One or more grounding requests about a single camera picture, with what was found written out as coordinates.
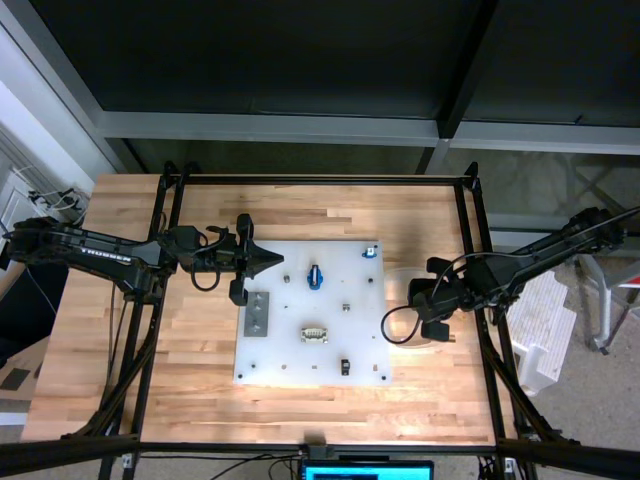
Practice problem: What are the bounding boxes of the black table level camera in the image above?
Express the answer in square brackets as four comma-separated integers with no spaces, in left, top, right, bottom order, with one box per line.
[303,434,332,460]

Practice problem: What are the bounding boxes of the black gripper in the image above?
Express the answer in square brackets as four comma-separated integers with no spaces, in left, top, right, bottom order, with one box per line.
[408,257,471,344]
[214,213,285,307]

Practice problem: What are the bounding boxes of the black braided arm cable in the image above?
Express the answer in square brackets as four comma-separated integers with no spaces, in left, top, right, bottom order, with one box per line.
[190,227,232,293]

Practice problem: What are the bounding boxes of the white cords on floor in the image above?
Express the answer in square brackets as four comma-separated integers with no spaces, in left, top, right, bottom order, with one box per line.
[27,187,86,211]

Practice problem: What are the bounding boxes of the beige connector housing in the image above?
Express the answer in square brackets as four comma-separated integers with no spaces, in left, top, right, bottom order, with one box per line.
[300,325,330,346]

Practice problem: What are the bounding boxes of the blue laptop screen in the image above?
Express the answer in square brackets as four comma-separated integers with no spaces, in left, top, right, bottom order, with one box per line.
[298,459,435,480]

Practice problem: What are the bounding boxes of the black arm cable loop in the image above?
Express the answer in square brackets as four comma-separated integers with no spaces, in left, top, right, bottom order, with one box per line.
[380,252,501,347]

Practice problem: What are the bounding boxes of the brown cardboard box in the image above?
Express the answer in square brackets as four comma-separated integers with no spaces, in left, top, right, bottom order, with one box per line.
[0,334,51,401]

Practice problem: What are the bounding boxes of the grey metal plate with pegs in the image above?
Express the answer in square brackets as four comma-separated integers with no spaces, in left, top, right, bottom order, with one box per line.
[242,290,272,338]

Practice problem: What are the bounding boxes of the white styrofoam block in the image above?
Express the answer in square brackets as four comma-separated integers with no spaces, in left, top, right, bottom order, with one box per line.
[504,282,579,397]

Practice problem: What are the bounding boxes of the white taskboard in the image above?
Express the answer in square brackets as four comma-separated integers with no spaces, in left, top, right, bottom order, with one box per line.
[233,239,395,389]

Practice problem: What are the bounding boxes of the grey metal stand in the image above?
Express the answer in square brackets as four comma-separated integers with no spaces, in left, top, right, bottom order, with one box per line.
[567,244,640,356]

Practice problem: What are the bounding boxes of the black metal frame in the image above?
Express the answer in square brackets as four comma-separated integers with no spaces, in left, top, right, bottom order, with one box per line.
[0,159,640,480]

